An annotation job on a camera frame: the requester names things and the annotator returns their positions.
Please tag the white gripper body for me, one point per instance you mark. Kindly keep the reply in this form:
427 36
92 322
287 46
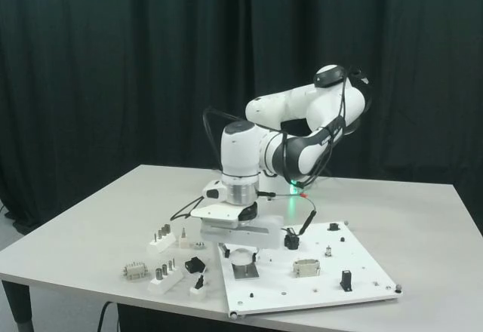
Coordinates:
260 234

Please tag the white large gear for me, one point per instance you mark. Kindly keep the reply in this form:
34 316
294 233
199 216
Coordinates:
241 257

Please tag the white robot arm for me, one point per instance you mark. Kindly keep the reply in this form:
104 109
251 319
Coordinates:
241 147

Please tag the metal BNC plug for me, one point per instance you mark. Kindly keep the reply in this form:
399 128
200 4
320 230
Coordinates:
199 245

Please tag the black D-SUB plug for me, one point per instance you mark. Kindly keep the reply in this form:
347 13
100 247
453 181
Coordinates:
194 265

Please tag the black USB plug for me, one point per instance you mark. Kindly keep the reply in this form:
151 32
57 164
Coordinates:
199 282

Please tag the small white bolt holder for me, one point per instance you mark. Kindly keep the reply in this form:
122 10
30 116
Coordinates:
183 242

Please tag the metal bolt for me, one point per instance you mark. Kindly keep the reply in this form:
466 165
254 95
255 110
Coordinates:
183 233

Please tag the small white plug holder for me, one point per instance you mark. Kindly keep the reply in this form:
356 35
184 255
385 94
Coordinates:
198 292

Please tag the medium metal round peg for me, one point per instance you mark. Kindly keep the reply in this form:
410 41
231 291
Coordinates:
165 268

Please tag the white square peg holder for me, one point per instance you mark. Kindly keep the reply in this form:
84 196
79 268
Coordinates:
160 246

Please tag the white round peg holder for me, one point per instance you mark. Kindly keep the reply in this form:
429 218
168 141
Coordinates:
166 283

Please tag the large metal round peg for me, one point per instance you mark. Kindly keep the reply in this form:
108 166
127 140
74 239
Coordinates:
157 273

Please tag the white task board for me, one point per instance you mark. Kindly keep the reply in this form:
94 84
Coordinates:
320 286

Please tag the black box under table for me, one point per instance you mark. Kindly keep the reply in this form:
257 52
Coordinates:
170 320

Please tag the metal waterproof plug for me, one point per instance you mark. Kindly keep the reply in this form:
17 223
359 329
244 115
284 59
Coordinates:
133 271

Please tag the dark grey table leg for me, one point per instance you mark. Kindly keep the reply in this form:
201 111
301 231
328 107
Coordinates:
19 309

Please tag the black curtain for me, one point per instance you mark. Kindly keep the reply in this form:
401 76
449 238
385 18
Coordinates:
113 45

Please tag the flat white mount plate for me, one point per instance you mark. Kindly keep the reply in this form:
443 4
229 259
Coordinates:
215 213

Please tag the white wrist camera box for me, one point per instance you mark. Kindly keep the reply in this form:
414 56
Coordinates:
213 192

